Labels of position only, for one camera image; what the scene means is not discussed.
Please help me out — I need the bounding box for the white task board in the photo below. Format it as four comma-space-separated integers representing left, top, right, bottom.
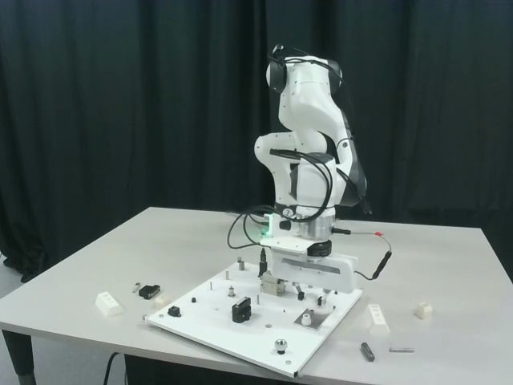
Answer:
140, 262, 364, 379

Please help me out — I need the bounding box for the white medium gear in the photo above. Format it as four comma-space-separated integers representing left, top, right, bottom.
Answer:
311, 301, 334, 319

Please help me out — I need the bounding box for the white holder with holes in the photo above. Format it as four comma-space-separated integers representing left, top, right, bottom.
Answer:
367, 303, 391, 335
95, 292, 126, 318

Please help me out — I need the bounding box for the black looped cable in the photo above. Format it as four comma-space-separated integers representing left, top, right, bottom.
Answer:
227, 205, 278, 250

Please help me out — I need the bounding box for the black cable under table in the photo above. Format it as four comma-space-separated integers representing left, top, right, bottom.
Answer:
104, 340, 126, 385

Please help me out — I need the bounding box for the small white holder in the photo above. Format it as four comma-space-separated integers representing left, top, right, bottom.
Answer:
414, 301, 434, 321

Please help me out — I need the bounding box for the dark table leg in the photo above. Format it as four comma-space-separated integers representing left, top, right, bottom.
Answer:
0, 330, 33, 385

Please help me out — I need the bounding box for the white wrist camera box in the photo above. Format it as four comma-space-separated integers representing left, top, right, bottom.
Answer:
259, 213, 293, 245

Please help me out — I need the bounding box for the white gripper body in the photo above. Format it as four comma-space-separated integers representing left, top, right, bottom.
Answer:
269, 249, 360, 294

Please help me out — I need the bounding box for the black curtain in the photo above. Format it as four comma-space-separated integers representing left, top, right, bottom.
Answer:
0, 0, 513, 284

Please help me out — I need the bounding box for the thin black rod on wire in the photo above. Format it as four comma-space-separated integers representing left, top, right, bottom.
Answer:
333, 227, 394, 280

